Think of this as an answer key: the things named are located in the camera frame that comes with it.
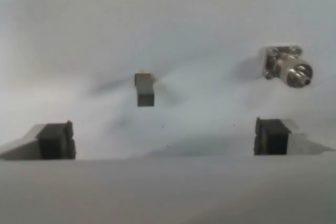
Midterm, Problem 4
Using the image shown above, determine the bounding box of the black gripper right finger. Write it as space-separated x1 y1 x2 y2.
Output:
253 117 336 156

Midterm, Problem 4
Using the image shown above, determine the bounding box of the thick metal square peg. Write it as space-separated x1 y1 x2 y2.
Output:
134 72 156 108

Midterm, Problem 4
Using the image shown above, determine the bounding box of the metal BNC plug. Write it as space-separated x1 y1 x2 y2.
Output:
275 55 314 89

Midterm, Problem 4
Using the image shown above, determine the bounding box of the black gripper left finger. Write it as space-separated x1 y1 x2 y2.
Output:
0 120 77 161

